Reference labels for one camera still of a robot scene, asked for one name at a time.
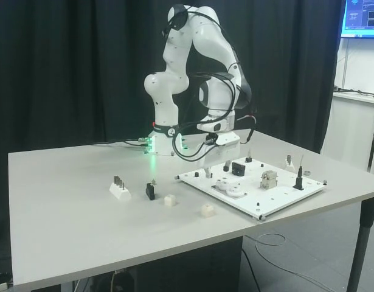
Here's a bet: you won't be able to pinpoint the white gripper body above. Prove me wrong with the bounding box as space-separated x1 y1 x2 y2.
201 142 241 169

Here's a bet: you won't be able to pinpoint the black D-SUB plug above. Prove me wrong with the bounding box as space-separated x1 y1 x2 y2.
230 162 246 178

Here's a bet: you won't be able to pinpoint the white large gear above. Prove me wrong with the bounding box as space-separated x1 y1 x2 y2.
215 179 232 194

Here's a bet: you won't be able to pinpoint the white medium gear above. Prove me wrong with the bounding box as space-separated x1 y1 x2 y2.
226 186 244 199

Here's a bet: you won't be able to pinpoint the grey metal waterproof plug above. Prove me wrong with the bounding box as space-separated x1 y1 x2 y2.
259 170 280 190

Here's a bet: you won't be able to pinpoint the white task board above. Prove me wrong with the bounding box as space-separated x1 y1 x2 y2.
173 153 328 221

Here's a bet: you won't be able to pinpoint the black block with yellow insert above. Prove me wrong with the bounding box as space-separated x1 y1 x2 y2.
145 181 157 202

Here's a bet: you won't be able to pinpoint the black USB plug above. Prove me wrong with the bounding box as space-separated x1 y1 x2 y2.
292 153 306 191

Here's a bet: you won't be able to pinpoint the white cabinet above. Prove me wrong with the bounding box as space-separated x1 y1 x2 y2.
321 89 374 176

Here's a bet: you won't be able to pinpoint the dark table leg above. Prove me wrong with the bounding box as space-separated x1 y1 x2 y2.
347 199 374 292

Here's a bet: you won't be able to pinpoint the black curtain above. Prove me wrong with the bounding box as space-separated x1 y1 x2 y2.
0 0 347 274

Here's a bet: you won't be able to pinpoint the blue screen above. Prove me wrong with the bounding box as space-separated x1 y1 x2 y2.
341 0 374 39

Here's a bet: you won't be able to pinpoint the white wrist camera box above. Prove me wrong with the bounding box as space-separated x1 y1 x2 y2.
196 119 229 134

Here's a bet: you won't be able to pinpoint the thin black rod on wire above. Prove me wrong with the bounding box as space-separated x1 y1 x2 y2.
237 114 258 144

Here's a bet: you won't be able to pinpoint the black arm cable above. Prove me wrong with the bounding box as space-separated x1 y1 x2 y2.
163 4 254 162

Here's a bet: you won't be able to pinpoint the grey floor cable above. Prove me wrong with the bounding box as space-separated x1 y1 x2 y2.
250 232 374 292

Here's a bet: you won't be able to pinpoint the black cables on cabinet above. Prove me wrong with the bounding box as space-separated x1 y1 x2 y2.
332 86 374 99

